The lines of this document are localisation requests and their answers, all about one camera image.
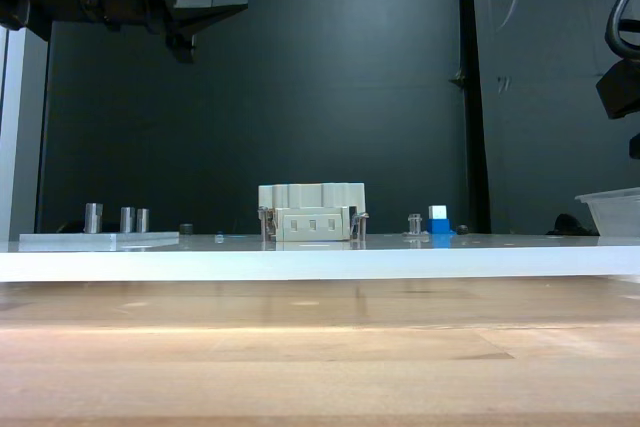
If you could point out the beige connector base housing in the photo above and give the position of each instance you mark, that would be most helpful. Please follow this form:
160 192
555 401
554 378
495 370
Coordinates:
310 197

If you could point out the black metal frame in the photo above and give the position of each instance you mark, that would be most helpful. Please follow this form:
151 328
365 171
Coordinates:
475 147

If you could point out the white cube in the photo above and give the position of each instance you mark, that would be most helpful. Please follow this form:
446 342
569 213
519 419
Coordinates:
438 212

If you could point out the metal standoff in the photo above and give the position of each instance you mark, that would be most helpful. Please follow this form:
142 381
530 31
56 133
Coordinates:
92 219
126 221
143 222

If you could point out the white board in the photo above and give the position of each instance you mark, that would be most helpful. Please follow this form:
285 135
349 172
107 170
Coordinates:
320 262

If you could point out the blue plastic block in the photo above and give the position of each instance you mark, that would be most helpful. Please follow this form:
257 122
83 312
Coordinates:
440 227

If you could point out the clear plastic tub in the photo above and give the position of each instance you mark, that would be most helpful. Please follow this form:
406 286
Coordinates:
615 212

